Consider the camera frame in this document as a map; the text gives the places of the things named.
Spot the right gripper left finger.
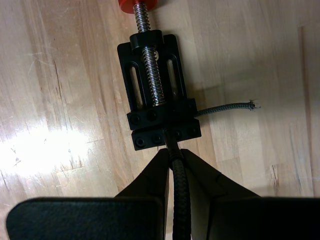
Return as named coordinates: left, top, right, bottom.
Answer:
left=6, top=148, right=170, bottom=240

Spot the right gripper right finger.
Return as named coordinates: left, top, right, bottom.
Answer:
left=181, top=148, right=320, bottom=240

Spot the USB-C plug braided cable stub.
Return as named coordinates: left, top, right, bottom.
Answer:
left=161, top=126, right=194, bottom=240

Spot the black vise with red knob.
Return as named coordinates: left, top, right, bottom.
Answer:
left=117, top=0, right=202, bottom=152

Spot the USB-C socket adapter cable stub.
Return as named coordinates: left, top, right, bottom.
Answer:
left=194, top=99, right=261, bottom=118

